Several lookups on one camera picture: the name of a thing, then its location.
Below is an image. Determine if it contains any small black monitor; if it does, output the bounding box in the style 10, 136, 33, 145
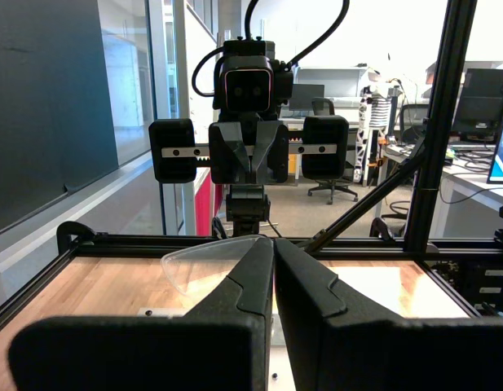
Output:
289, 84, 325, 112

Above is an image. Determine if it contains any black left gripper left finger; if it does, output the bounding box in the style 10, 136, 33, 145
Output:
7, 237, 276, 391

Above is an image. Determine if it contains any black aluminium frame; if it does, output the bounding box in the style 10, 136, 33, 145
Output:
0, 0, 503, 339

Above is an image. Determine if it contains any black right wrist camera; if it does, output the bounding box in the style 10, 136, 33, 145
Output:
223, 55, 276, 113

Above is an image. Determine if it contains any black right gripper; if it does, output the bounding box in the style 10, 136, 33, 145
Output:
148, 116, 350, 184

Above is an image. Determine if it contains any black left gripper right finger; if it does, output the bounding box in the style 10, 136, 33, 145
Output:
274, 238, 503, 391

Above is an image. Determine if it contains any red panel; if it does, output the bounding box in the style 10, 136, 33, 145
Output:
193, 169, 214, 237

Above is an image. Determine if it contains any large black monitor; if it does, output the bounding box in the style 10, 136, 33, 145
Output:
450, 68, 503, 135

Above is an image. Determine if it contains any white desk with hutch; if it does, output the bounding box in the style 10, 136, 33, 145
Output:
278, 66, 373, 123

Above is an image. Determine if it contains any clear plastic tub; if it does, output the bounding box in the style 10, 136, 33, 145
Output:
160, 234, 273, 305

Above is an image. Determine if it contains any white lattice stand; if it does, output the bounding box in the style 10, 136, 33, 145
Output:
358, 91, 393, 187

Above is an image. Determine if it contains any white partition panel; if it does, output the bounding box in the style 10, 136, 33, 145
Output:
173, 0, 218, 236

